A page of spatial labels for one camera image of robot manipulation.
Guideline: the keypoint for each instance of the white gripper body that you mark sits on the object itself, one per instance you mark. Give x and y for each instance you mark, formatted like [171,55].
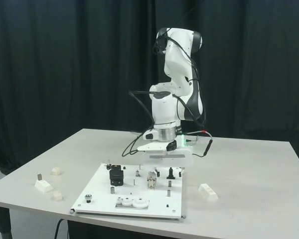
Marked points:
[167,160]

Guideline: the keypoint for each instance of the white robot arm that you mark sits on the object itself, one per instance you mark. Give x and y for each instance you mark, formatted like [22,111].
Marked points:
[173,57]

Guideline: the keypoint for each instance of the white peg holder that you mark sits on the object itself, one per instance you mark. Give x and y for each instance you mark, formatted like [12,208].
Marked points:
[43,186]
[208,192]

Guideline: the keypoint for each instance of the black upright plug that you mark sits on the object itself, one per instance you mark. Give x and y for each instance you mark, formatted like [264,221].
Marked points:
[170,174]

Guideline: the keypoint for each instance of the metal BNC plug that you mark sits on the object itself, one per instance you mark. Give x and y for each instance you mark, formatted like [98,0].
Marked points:
[137,172]

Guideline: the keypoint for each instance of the white large gear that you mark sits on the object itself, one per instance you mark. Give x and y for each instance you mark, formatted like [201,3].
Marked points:
[140,202]

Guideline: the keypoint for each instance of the black D-SUB plug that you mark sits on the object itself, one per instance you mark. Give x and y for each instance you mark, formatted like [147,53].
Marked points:
[116,177]

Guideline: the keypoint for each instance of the white medium gear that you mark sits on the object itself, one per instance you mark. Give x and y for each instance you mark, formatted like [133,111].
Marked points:
[126,201]

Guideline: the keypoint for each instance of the white small gear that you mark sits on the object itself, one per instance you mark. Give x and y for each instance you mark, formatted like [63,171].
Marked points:
[119,200]

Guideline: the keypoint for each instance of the small dark plug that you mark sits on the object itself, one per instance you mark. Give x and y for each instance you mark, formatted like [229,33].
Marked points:
[107,166]

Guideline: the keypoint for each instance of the white task board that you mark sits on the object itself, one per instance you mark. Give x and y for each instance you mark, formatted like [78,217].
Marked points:
[99,196]

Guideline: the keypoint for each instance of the metal bolt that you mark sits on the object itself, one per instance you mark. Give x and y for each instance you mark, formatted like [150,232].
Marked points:
[88,198]

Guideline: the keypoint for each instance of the small cream block holder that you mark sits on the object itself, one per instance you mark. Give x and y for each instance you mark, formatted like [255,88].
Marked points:
[57,196]
[56,171]

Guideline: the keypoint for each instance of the black curtains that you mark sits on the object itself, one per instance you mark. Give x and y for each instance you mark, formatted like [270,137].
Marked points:
[64,74]

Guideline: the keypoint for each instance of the black table leg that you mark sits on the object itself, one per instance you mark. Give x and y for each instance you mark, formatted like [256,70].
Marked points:
[1,221]

